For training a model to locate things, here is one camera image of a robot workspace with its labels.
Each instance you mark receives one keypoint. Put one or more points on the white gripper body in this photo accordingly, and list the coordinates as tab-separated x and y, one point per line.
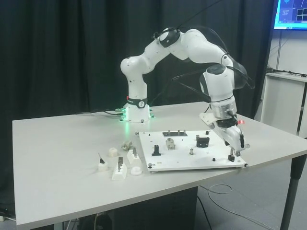
233	139

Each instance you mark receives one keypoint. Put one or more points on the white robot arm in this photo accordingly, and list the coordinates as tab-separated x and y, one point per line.
216	83

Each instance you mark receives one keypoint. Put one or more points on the thin black rod red tag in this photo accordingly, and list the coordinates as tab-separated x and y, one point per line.
241	139

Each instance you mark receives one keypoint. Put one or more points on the black plug with metal shaft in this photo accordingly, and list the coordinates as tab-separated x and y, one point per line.
231	158

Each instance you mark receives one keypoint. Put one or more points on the flat white mounting plate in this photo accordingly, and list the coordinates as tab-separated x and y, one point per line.
206	118

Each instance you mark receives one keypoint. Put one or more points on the metal BNC plug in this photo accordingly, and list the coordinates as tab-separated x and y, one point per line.
192	151

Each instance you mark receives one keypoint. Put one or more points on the white task board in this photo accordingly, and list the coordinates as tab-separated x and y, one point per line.
182	158

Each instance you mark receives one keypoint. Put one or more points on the white cabinet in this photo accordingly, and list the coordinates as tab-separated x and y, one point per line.
283	103

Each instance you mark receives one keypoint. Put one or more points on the black table leg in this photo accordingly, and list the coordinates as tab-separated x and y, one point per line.
291	191

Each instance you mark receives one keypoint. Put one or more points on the grey metal peg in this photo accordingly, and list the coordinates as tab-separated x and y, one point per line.
120	161
134	151

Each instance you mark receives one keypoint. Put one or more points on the white medium gear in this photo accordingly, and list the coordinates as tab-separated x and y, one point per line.
135	170

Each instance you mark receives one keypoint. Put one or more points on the small white peg holder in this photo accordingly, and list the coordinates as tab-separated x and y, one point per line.
131	159

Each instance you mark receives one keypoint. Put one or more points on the silver metal connector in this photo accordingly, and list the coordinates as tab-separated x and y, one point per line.
126	145

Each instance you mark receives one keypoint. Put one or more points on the large white peg holder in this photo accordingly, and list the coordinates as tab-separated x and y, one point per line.
118	176

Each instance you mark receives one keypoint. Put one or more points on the white block holder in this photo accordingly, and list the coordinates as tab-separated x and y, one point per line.
112	152

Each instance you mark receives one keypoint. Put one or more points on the white round holder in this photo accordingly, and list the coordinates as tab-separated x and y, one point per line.
102	167

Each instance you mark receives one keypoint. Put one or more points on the blue screen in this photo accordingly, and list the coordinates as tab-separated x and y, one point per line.
290	14

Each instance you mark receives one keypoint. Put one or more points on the black curtain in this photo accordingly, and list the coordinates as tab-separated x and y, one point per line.
60	60

